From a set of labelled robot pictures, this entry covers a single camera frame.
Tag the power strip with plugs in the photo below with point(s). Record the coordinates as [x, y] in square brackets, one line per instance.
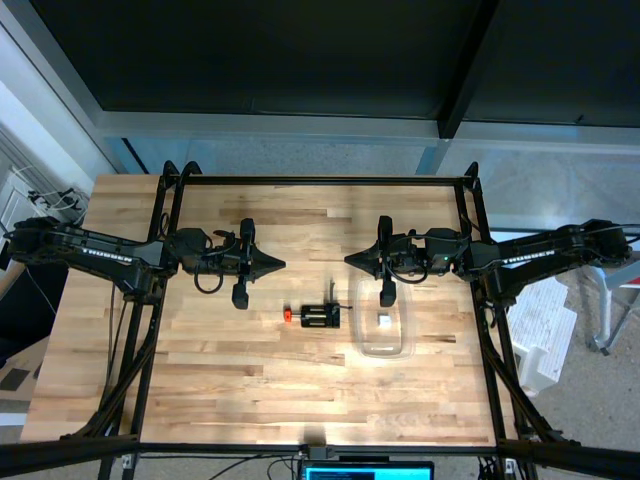
[65, 197]

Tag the black case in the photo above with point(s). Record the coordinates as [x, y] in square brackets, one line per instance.
[25, 310]

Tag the grey metal stand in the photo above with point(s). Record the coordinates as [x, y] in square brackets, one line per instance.
[606, 300]

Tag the blue laptop screen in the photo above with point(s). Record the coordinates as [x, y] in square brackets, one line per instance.
[365, 474]

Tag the clear plastic tub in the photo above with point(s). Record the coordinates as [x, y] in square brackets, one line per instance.
[372, 345]

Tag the small white block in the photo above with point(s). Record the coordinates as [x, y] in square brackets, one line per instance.
[384, 319]

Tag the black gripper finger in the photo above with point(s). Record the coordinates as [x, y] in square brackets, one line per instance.
[262, 270]
[367, 267]
[367, 255]
[262, 257]

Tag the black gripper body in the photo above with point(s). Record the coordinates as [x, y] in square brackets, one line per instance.
[407, 257]
[225, 260]

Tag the black metal frame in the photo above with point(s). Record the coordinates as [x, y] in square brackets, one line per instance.
[320, 180]

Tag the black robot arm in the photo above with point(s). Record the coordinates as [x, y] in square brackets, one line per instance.
[530, 259]
[107, 255]

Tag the black vise with orange knob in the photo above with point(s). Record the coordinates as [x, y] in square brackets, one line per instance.
[320, 317]

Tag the cardboard box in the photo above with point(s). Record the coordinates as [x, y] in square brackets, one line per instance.
[25, 357]

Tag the black arched bracket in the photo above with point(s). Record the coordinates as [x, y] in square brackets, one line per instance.
[472, 165]
[169, 163]
[191, 163]

